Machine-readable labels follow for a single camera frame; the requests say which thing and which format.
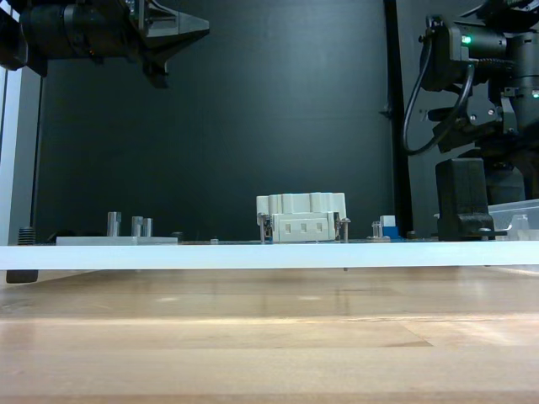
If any black connector housing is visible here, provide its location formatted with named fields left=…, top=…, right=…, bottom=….
left=435, top=157, right=509, bottom=242

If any beige HAN10E socket base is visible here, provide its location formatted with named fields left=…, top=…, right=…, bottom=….
left=255, top=192, right=351, bottom=244

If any white taskboard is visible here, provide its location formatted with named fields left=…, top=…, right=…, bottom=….
left=0, top=242, right=539, bottom=271

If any clear plastic tub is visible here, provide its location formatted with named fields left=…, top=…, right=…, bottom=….
left=487, top=199, right=539, bottom=243

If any small blue white block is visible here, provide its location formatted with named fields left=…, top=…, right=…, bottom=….
left=379, top=215, right=402, bottom=242

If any small silver clamp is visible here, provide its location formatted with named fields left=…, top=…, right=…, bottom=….
left=366, top=220, right=391, bottom=242

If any grey metal peg plate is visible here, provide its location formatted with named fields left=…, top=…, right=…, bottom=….
left=55, top=211, right=179, bottom=246

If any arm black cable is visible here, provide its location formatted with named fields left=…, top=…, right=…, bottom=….
left=401, top=15, right=475, bottom=156

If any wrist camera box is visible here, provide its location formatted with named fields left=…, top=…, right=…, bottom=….
left=428, top=107, right=471, bottom=155

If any black aluminium frame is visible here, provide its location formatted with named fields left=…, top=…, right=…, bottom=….
left=378, top=0, right=416, bottom=242

